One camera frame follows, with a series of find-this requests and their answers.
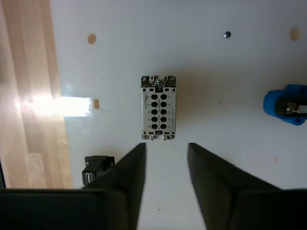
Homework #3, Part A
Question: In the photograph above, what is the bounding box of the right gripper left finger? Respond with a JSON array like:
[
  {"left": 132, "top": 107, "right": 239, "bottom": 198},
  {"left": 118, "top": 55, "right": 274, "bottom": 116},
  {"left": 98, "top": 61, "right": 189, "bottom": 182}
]
[{"left": 0, "top": 142, "right": 147, "bottom": 230}]

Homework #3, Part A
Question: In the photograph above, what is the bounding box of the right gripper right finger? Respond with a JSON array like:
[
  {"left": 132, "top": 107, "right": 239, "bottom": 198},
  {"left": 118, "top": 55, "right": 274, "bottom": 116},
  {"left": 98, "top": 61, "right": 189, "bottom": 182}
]
[{"left": 187, "top": 142, "right": 307, "bottom": 230}]

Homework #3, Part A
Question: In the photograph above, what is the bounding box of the beige many-pin connector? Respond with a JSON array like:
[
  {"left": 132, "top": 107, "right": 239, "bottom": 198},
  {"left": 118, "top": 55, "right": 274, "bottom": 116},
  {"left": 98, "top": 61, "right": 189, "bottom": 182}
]
[{"left": 141, "top": 75, "right": 177, "bottom": 141}]

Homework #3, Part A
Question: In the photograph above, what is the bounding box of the black block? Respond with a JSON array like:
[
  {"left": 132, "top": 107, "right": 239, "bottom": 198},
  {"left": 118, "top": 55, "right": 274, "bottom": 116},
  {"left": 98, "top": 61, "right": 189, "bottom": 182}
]
[{"left": 82, "top": 155, "right": 118, "bottom": 186}]

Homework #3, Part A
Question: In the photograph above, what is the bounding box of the blue socket block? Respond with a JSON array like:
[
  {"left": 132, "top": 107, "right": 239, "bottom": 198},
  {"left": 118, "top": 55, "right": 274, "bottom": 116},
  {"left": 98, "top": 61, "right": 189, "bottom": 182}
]
[{"left": 262, "top": 83, "right": 307, "bottom": 127}]

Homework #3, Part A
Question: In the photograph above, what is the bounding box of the white task board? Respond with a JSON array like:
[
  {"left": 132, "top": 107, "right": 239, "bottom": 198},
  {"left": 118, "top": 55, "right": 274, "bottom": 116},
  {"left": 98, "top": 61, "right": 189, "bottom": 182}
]
[{"left": 49, "top": 0, "right": 307, "bottom": 230}]

